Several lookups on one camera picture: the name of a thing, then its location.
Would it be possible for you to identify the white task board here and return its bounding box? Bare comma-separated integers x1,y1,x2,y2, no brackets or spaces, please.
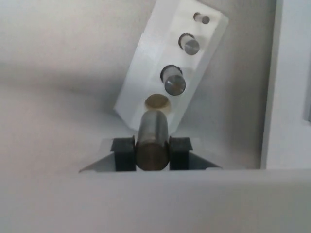
260,0,311,170

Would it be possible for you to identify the thick metal round peg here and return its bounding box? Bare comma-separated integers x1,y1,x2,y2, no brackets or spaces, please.
159,64,187,97

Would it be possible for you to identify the small metal round peg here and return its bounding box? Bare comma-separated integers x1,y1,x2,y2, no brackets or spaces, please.
193,12,210,25

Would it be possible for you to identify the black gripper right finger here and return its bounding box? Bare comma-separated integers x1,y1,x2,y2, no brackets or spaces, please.
168,135,224,171

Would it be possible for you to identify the white peg holder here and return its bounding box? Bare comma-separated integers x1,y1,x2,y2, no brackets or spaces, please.
113,0,230,133

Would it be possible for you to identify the large metal round peg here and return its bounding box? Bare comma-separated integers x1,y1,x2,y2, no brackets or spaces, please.
135,109,170,171

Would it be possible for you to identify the medium metal round peg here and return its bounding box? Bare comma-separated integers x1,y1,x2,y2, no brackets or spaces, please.
178,32,201,56

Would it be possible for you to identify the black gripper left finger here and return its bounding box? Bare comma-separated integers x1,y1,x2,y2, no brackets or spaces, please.
78,136,137,173

